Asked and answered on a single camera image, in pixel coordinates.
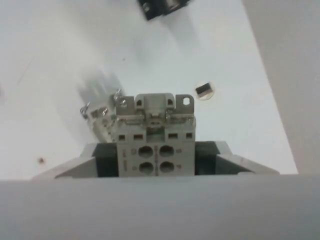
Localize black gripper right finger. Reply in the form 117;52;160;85
195;140;280;178

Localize grey waterproof plug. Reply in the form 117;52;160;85
115;93;197;179

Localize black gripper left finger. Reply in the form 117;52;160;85
31;142;118;180

